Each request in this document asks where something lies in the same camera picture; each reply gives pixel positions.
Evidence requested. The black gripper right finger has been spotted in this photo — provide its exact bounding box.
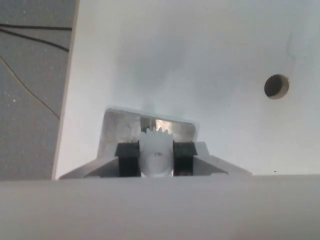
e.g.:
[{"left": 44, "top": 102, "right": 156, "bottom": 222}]
[{"left": 172, "top": 140, "right": 253, "bottom": 177}]

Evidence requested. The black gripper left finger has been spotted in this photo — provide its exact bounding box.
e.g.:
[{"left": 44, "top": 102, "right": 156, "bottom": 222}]
[{"left": 59, "top": 141, "right": 141, "bottom": 180}]

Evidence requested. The white small gear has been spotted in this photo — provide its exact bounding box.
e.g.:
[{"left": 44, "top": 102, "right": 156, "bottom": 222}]
[{"left": 138, "top": 127, "right": 175, "bottom": 179}]

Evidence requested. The white task board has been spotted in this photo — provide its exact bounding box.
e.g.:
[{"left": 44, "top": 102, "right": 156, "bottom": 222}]
[{"left": 51, "top": 0, "right": 320, "bottom": 181}]

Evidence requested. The thin grey floor cable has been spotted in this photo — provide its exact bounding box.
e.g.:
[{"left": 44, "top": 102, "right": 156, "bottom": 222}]
[{"left": 0, "top": 55, "right": 61, "bottom": 121}]

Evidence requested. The black floor cable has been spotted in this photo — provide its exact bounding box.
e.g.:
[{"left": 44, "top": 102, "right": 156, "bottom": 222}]
[
  {"left": 0, "top": 23, "right": 73, "bottom": 31},
  {"left": 0, "top": 27, "right": 70, "bottom": 53}
]

